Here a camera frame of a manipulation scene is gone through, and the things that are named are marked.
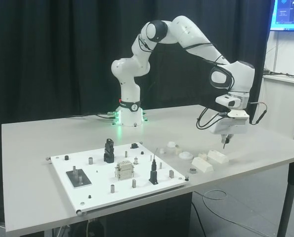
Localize beige waterproof plug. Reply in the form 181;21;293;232
114;161;135;179

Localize black D-SUB plug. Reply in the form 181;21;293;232
103;138;115;164

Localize black curtains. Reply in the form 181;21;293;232
0;0;273;225

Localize thin black cable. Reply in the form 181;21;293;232
263;70;294;80

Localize black table leg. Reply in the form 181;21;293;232
277;162;294;237

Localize long white peg holder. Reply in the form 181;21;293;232
207;149;229;164
191;157;213;173

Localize grey floor cable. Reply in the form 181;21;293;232
201;189;286;237

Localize black USB plug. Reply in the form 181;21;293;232
148;148;160;186

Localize white cabinet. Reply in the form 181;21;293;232
252;73;294;144

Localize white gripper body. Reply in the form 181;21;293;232
209;116;249;136

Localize blue screen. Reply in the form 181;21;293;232
270;0;294;32

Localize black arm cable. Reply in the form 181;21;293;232
136;34;237;131

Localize white task board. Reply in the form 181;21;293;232
45;141;191;215

